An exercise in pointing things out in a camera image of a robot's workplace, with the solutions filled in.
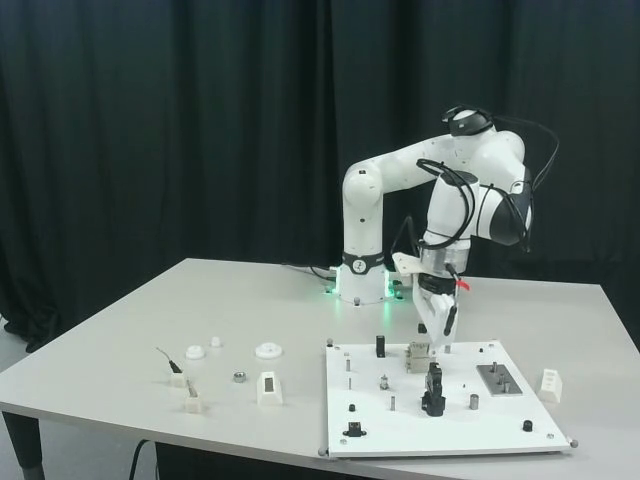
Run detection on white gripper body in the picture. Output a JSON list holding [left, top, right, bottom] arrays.
[[412, 285, 458, 348]]

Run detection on black USB plug with cable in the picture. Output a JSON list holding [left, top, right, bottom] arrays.
[[154, 346, 184, 375]]

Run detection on thin black rod red tag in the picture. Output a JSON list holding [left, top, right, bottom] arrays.
[[442, 262, 472, 338]]

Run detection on black D-SUB plug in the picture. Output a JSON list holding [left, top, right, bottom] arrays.
[[419, 361, 447, 419]]

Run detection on flat white wrist plate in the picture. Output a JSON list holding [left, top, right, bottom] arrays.
[[391, 251, 427, 277]]

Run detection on white task board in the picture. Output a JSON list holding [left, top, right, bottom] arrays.
[[317, 340, 577, 459]]

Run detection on white holder with holes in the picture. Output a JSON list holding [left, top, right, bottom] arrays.
[[536, 368, 564, 403]]

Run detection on white sloped peg holder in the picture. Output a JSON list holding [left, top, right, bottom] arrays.
[[255, 370, 286, 408]]

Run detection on black curtain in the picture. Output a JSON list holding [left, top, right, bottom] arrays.
[[0, 0, 640, 354]]

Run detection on dark grey table leg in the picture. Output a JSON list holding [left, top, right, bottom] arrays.
[[1, 410, 42, 480]]

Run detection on silver wrist ring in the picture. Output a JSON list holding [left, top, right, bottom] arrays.
[[418, 244, 469, 277]]

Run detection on looped black wrist cable bundle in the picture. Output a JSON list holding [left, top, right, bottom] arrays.
[[416, 157, 484, 237]]

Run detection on black cables at arm foot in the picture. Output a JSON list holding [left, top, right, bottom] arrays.
[[279, 262, 346, 282]]

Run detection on long black arm cable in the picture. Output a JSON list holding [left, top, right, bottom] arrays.
[[441, 103, 560, 254]]

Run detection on black cable under table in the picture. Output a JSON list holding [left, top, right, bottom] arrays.
[[130, 438, 157, 480]]

